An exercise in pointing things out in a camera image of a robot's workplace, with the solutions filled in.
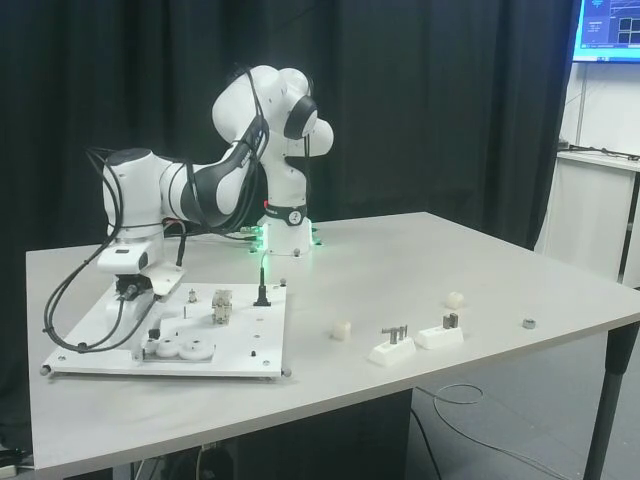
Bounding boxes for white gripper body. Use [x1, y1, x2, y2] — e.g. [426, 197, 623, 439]
[124, 289, 168, 362]

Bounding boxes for white large gear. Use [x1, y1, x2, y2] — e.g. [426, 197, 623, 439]
[178, 338, 216, 363]

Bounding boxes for flat white mounting plate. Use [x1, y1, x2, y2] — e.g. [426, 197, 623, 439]
[148, 266, 187, 297]

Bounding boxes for small white box dark window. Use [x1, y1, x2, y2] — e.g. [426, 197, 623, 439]
[96, 244, 151, 275]

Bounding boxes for white task board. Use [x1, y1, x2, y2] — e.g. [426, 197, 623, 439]
[40, 282, 292, 379]

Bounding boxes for white round peg holder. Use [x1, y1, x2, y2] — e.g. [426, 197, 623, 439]
[368, 335, 416, 367]

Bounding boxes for white square peg holder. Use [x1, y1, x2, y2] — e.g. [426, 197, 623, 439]
[415, 324, 466, 350]

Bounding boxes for black curtain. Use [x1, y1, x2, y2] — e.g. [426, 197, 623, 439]
[0, 0, 589, 441]

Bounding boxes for white cabinet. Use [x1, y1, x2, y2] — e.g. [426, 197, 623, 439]
[532, 144, 640, 289]

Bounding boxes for black table leg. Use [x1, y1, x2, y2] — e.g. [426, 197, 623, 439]
[582, 324, 635, 480]

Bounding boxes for blue screen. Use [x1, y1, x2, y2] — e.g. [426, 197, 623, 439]
[572, 0, 640, 64]

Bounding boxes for black looping wrist cable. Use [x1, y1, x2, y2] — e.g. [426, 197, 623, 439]
[43, 147, 131, 352]

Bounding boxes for black upright plug thin wire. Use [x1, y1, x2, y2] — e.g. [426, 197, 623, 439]
[253, 252, 271, 307]

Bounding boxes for black base cables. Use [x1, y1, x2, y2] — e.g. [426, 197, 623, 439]
[199, 224, 264, 244]

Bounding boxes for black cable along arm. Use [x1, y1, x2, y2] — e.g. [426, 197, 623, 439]
[169, 67, 274, 236]

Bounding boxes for grey floor cable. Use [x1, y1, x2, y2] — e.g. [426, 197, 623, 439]
[432, 382, 640, 454]

